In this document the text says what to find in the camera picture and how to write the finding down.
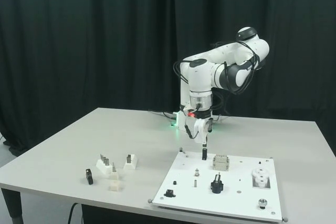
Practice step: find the dark grey table leg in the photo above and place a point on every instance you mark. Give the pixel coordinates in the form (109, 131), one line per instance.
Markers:
(11, 205)

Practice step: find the thick metal round peg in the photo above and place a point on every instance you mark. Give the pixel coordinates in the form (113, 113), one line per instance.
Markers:
(107, 162)

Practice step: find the black USB plug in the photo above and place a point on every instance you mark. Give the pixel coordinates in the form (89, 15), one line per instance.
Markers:
(204, 148)

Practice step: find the medium metal round peg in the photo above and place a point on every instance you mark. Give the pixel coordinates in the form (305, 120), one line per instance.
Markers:
(104, 159)

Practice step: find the small cream bolt holder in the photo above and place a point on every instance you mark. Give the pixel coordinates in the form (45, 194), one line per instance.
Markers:
(114, 176)

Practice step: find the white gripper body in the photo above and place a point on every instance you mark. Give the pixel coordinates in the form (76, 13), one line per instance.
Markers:
(203, 133)

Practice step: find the white large gear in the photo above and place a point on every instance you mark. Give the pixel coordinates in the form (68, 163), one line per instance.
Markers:
(258, 172)

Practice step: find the white task board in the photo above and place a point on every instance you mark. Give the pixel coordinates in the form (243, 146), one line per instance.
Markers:
(183, 182)

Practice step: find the white medium gear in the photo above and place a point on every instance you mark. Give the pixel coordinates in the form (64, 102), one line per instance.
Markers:
(262, 179)

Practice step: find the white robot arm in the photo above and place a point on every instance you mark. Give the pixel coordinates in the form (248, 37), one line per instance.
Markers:
(199, 77)

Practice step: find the small metal bolt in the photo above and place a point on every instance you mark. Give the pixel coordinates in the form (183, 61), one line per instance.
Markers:
(113, 168)

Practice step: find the black curtain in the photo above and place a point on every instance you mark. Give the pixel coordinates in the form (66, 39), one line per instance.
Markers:
(78, 37)

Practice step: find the large metal bolt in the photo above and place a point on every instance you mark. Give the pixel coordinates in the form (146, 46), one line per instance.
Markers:
(262, 203)

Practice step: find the white small gear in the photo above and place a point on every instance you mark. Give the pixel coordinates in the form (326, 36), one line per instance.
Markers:
(263, 184)

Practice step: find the black D-SUB plug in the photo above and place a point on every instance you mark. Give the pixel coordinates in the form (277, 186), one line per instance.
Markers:
(89, 178)

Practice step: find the white square peg holder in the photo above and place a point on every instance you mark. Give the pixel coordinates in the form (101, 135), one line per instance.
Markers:
(130, 165)

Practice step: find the white round peg holder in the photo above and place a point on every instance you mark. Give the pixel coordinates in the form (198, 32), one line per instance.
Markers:
(101, 167)

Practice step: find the cream white plug holder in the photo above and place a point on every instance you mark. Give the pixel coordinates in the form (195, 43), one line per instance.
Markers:
(115, 186)

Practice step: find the metal BNC plug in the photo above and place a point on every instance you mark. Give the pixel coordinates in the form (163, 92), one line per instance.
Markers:
(196, 172)

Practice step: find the black waterproof plug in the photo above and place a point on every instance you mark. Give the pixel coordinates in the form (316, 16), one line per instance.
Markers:
(216, 187)

